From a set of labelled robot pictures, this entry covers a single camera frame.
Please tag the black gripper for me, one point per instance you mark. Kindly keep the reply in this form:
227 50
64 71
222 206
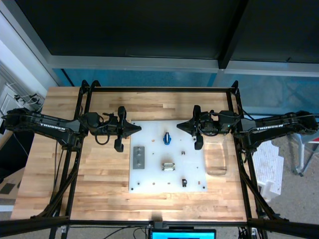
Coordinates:
112 128
209 127

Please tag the grey HAN10E connector insert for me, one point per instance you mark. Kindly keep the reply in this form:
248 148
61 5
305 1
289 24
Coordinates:
168 167

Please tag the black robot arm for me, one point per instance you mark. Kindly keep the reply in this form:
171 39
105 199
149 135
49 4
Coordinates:
269 128
49 124

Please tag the black connector block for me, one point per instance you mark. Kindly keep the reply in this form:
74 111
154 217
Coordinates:
184 182

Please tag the grey metal plate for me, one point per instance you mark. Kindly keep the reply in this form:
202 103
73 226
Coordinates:
142 159

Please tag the white task board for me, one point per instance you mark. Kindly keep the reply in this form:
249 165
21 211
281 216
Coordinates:
154 174

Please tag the clear plastic tub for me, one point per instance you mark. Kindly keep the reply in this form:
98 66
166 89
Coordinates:
216 172

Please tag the white foam block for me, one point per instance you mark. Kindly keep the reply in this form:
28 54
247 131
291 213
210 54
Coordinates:
270 171

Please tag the blue laptop screen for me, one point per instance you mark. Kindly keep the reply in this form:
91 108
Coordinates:
182 235

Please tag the tan cardboard box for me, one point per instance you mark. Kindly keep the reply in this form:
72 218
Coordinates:
18 178

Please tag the blue mount with silver plug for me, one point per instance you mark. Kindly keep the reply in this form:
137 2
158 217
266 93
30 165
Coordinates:
167 138

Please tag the black partition post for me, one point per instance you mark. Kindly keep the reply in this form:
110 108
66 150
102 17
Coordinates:
225 61

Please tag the small black fixed camera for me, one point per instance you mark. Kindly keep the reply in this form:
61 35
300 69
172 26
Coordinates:
158 224

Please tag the silver metal chair frame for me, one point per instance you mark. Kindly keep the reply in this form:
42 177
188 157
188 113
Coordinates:
301 156

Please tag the black table frame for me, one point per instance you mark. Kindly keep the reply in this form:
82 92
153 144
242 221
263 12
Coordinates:
30 223

